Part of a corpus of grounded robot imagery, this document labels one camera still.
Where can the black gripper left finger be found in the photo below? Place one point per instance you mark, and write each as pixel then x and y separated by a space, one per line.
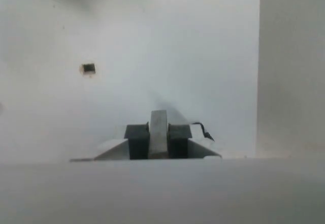
pixel 138 142

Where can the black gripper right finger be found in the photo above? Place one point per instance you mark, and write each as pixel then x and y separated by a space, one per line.
pixel 179 142

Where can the white task board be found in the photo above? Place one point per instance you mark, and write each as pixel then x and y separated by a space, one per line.
pixel 152 43

